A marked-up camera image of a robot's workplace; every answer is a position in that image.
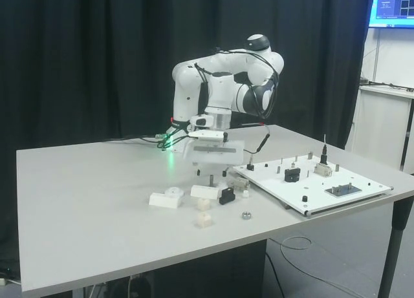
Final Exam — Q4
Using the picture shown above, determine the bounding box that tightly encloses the black table leg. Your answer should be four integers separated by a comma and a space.
378, 199, 411, 298

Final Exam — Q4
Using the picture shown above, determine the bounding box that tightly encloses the white long peg holder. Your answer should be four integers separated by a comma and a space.
190, 184, 220, 200

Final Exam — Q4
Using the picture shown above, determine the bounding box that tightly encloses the grey floor cable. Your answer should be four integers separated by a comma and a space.
279, 235, 384, 298

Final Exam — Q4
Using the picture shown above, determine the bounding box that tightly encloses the grey metal plug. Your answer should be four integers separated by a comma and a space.
230, 178, 252, 193

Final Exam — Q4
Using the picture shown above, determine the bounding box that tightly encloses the small cream plug holder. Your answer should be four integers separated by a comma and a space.
193, 212, 213, 229
195, 197, 213, 212

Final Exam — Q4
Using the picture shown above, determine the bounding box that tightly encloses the black curtain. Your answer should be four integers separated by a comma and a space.
0, 0, 371, 281

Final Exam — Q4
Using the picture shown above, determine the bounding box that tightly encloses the white flat mounting plate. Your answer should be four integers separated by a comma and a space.
188, 131, 226, 141

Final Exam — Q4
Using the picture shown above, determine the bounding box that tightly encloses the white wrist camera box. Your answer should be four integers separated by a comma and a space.
190, 115, 215, 131

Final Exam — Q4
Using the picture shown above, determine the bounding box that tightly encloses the white task board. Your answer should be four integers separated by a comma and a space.
231, 151, 395, 217

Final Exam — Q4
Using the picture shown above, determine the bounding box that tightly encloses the black cable on cabinet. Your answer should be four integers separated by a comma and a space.
359, 79, 414, 92

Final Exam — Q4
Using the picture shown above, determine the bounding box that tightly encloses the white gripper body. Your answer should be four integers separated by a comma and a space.
181, 139, 244, 167

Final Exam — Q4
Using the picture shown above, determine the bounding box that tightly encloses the black plug with white wire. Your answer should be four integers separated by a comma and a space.
320, 133, 328, 165

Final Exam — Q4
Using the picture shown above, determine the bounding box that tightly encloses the black rod on wire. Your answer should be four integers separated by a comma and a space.
241, 122, 271, 155

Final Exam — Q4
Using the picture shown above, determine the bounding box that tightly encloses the white cabinet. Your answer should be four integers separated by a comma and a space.
351, 84, 414, 175

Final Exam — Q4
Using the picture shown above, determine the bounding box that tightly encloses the black base cable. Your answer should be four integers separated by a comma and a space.
103, 134, 177, 151

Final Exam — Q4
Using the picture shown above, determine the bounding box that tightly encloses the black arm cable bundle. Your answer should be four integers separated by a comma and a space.
193, 47, 281, 122

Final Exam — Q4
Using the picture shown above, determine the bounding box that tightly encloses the white wide peg holder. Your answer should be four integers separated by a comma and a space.
148, 191, 186, 209

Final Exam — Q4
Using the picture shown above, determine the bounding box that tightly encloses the blue screen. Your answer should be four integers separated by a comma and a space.
367, 0, 414, 30

